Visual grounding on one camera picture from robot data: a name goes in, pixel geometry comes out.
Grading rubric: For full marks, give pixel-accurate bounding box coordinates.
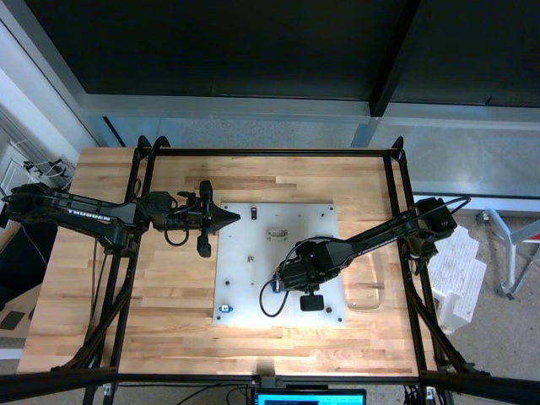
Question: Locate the white power strip with cables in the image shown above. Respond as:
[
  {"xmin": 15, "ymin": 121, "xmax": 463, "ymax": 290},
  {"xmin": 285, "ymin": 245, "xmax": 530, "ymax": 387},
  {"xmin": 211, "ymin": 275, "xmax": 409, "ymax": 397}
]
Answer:
[{"xmin": 20, "ymin": 158, "xmax": 75, "ymax": 186}]

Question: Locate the black table-level camera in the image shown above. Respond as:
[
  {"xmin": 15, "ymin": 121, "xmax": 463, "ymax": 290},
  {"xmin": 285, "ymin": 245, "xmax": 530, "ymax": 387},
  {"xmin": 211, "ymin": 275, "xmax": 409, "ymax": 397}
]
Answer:
[{"xmin": 256, "ymin": 365, "xmax": 283, "ymax": 390}]

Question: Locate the grey metal stand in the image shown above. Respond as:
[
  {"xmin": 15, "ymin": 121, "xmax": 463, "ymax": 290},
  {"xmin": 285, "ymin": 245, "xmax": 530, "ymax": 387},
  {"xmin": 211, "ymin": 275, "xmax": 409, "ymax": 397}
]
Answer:
[{"xmin": 476, "ymin": 208, "xmax": 540, "ymax": 300}]

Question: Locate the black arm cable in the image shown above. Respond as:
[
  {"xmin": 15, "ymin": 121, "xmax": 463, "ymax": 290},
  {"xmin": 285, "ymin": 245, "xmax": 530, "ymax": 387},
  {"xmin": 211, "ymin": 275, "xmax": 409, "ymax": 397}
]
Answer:
[
  {"xmin": 163, "ymin": 219, "xmax": 190, "ymax": 246},
  {"xmin": 258, "ymin": 278, "xmax": 292, "ymax": 318}
]

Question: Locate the white board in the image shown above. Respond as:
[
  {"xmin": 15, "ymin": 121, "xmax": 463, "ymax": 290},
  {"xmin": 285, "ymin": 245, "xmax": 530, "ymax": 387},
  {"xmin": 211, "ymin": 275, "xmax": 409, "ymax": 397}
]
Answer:
[{"xmin": 209, "ymin": 202, "xmax": 348, "ymax": 327}]

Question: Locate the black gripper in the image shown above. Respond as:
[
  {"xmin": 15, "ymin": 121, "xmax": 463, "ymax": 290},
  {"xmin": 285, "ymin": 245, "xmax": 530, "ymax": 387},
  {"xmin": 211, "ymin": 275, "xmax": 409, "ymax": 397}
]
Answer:
[
  {"xmin": 170, "ymin": 180, "xmax": 241, "ymax": 258},
  {"xmin": 276, "ymin": 242, "xmax": 338, "ymax": 312}
]

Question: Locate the brown cardboard box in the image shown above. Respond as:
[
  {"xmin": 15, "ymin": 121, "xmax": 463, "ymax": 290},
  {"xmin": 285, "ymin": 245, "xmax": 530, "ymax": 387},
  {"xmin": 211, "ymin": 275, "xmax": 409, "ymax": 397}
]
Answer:
[{"xmin": 0, "ymin": 282, "xmax": 43, "ymax": 338}]

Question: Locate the blue laptop screen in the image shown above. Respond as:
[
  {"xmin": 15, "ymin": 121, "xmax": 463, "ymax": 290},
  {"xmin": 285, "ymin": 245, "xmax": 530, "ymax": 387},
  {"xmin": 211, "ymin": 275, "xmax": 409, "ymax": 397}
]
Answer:
[{"xmin": 252, "ymin": 388, "xmax": 367, "ymax": 405}]

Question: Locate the clear plastic tub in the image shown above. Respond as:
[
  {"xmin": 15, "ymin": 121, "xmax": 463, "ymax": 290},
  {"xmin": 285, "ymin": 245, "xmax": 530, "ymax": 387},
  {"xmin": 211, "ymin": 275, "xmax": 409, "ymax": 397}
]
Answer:
[{"xmin": 343, "ymin": 248, "xmax": 386, "ymax": 312}]

